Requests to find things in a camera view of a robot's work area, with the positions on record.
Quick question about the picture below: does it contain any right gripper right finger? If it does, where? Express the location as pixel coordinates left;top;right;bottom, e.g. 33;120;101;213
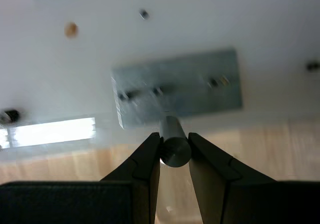
188;132;320;224

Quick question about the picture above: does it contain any black board screw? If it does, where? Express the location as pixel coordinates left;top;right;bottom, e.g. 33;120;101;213
306;61;320;72

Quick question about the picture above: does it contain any grey metal cylinder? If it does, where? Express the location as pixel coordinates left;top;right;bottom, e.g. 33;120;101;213
158;115;193;169

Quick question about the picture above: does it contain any black plate screw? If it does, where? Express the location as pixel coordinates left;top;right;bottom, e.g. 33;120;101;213
151;86;166;97
207;77;221;88
119;90;140;102

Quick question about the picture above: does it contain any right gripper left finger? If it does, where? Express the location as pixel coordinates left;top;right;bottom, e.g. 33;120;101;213
0;132;161;224

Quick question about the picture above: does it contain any grey metal plate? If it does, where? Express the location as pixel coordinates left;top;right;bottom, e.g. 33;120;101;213
110;47;244;130

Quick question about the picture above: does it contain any white board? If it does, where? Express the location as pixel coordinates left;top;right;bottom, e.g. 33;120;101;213
0;0;320;161

